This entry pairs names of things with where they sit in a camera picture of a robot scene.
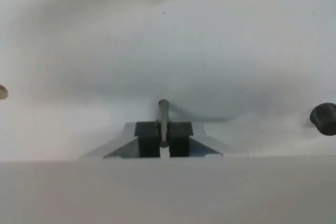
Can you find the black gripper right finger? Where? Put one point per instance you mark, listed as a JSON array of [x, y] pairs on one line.
[[179, 134]]

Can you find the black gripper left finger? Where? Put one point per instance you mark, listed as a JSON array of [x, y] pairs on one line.
[[147, 134]]

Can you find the thin metal round peg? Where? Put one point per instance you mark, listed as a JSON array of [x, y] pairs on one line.
[[163, 119]]

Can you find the white task board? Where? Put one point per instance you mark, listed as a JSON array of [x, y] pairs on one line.
[[183, 51]]

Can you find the small black knob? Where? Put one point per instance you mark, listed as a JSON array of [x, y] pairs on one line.
[[324, 119]]

